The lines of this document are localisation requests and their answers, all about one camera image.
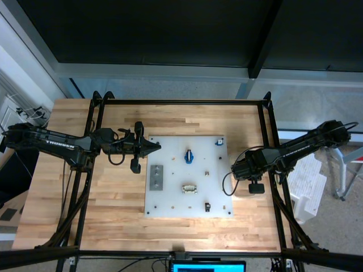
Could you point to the blue round connector socket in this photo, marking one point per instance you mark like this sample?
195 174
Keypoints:
188 158

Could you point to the black aluminium table frame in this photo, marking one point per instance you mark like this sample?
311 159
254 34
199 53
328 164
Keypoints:
181 101

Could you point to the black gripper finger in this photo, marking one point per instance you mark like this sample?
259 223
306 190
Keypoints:
149 151
150 144

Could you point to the laptop screen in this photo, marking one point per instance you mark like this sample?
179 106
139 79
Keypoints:
207 267

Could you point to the brown cardboard box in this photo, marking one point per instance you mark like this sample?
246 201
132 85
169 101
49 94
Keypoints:
11 204

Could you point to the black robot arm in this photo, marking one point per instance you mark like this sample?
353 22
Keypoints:
300 147
59 143

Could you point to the grey metal chair frame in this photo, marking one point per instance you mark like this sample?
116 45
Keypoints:
342 175

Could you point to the black wall pillar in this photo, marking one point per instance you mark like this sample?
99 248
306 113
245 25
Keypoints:
263 42

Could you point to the white mounting board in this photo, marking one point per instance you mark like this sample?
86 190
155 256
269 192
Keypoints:
164 204

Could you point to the red white panel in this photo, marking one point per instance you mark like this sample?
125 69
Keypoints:
358 161

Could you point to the grey metal block with pegs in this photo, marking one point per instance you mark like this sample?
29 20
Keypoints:
156 185

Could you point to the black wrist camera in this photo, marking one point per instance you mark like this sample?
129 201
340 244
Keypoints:
103 137
238 171

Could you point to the beige HAN10E hub base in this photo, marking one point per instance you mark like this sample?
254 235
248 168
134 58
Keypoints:
189 189

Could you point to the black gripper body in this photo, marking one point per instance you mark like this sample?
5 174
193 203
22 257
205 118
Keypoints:
127 144
256 189

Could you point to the small black connector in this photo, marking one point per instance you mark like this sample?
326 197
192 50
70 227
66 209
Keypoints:
208 207

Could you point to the small blue socket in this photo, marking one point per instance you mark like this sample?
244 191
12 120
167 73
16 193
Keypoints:
219 142

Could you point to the clear plastic tub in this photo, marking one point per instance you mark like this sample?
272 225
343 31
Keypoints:
241 188

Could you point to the white stepped plastic stool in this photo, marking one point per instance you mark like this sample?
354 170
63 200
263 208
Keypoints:
307 192

